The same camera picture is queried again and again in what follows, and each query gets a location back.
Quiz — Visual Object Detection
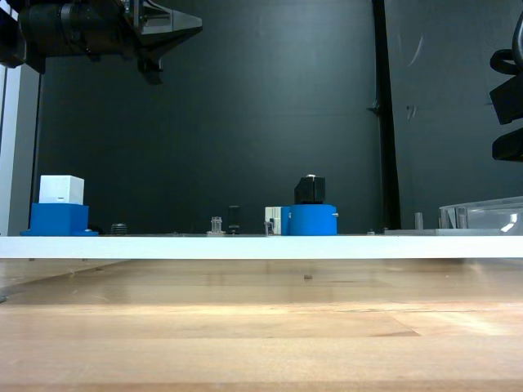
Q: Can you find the white taskboard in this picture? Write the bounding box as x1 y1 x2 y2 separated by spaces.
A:
0 234 523 261

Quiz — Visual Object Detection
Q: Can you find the clear plastic tub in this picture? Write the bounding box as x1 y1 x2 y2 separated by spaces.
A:
439 195 523 237

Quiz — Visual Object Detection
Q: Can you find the grey peg holder plate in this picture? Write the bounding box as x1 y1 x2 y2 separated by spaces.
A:
383 228 502 237

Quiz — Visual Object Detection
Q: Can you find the white square block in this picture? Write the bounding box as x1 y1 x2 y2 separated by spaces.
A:
39 175 86 205

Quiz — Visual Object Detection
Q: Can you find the black socket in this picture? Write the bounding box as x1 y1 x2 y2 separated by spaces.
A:
227 206 242 234

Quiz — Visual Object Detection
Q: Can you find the small clear connector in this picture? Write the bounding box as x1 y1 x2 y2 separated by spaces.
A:
207 216 227 237

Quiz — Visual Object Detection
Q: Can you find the black clamp block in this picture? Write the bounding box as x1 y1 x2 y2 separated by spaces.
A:
293 174 326 205

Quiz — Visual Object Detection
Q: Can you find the beige connector housing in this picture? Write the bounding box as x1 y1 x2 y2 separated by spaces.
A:
263 206 292 237

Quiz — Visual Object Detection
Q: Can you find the black table frame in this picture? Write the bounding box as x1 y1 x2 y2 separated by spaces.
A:
365 0 404 230

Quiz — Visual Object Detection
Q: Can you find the blue square mount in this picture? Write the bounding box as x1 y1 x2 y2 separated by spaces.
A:
20 203 100 237

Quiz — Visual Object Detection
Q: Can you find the blue round mount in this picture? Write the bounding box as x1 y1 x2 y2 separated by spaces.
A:
288 203 339 237

